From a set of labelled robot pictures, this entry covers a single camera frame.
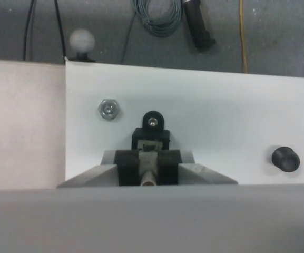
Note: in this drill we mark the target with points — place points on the grey Ethernet plug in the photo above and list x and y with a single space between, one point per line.
147 160

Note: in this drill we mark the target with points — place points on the black round knob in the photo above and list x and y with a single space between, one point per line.
285 159

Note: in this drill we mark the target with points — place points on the white task board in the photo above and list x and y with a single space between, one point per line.
207 105

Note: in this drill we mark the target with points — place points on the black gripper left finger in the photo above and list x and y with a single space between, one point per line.
126 168

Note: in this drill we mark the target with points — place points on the metal hex nut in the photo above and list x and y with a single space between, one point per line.
109 108

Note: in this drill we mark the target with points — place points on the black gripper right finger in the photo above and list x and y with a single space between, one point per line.
167 168

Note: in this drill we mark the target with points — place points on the grey marker ball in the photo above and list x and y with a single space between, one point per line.
82 39

